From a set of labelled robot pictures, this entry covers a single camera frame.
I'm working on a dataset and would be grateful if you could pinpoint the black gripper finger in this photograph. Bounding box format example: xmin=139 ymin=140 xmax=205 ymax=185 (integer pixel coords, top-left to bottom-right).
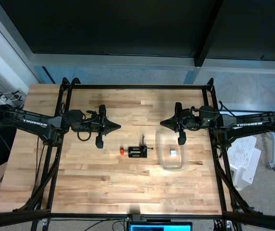
xmin=105 ymin=126 xmax=122 ymax=136
xmin=160 ymin=115 xmax=176 ymax=125
xmin=160 ymin=124 xmax=176 ymax=132
xmin=105 ymin=116 xmax=122 ymax=127

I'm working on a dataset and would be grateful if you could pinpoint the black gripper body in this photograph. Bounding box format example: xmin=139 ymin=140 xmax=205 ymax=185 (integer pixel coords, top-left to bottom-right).
xmin=84 ymin=104 xmax=107 ymax=149
xmin=175 ymin=102 xmax=196 ymax=145

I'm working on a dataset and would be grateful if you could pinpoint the black vise with orange knob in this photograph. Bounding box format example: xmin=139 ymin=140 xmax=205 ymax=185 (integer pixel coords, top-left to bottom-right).
xmin=120 ymin=145 xmax=149 ymax=159

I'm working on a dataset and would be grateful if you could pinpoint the clear plastic tub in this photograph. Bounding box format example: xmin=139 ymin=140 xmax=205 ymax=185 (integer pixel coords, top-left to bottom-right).
xmin=157 ymin=131 xmax=188 ymax=172

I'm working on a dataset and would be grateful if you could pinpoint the grey aluminium window ledge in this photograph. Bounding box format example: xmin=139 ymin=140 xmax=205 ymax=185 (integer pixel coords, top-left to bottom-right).
xmin=30 ymin=53 xmax=275 ymax=73

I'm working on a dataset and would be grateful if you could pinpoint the white foam packing block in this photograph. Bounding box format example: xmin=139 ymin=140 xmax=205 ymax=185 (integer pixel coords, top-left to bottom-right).
xmin=226 ymin=136 xmax=262 ymax=192

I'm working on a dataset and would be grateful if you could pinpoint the black structural column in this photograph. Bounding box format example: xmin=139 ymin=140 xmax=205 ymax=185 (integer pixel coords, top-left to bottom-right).
xmin=194 ymin=0 xmax=225 ymax=67

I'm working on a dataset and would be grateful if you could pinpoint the laptop screen with blue edge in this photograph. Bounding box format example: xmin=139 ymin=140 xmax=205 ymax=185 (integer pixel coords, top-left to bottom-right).
xmin=127 ymin=221 xmax=193 ymax=231

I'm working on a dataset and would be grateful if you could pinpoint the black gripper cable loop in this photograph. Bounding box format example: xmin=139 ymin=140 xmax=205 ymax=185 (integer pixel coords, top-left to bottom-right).
xmin=76 ymin=125 xmax=92 ymax=142

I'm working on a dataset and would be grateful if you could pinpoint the black aluminium table frame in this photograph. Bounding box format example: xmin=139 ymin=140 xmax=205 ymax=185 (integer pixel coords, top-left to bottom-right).
xmin=0 ymin=77 xmax=275 ymax=231

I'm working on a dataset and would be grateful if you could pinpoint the black and white cable bundle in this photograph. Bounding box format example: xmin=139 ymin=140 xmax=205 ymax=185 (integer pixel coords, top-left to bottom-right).
xmin=0 ymin=89 xmax=25 ymax=102

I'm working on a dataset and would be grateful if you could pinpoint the small black fixed camera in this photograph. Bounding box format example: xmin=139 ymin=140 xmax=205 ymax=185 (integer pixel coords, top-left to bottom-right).
xmin=129 ymin=213 xmax=145 ymax=221

